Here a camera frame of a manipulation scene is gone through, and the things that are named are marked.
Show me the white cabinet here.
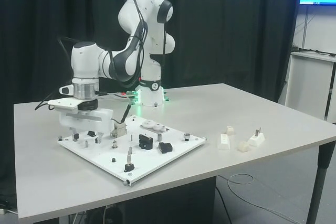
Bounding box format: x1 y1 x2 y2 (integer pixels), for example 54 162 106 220
277 50 336 124

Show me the grey floor cable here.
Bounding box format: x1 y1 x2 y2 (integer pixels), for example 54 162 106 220
226 173 317 224

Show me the D-SUB plug with black cable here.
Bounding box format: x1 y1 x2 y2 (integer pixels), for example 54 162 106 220
110 104 131 138

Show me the white round peg holder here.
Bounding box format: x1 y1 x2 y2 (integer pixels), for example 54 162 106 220
247 132 266 147

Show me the black Ethernet plug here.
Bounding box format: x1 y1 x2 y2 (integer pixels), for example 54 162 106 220
157 142 173 155

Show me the black floor cable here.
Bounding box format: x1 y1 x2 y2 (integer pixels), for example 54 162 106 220
216 186 238 224

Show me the black box under table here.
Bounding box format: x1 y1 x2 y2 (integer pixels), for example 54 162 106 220
68 174 217 224

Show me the thin black camera cable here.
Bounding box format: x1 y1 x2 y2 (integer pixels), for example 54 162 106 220
35 97 57 111

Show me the white slotted plug holder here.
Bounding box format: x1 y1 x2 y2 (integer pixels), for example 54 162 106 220
237 141 253 154

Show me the white task board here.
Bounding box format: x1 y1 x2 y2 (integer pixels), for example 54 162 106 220
57 115 207 186

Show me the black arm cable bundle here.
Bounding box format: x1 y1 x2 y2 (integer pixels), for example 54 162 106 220
108 0 148 88

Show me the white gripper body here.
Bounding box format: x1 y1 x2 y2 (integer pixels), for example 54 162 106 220
58 108 114 133

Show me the long white square-hole holder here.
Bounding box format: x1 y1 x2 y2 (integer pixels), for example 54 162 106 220
217 133 233 152

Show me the black curtain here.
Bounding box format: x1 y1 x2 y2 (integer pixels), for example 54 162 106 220
0 0 307 204

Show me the black table leg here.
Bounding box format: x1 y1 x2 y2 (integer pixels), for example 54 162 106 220
313 138 336 224

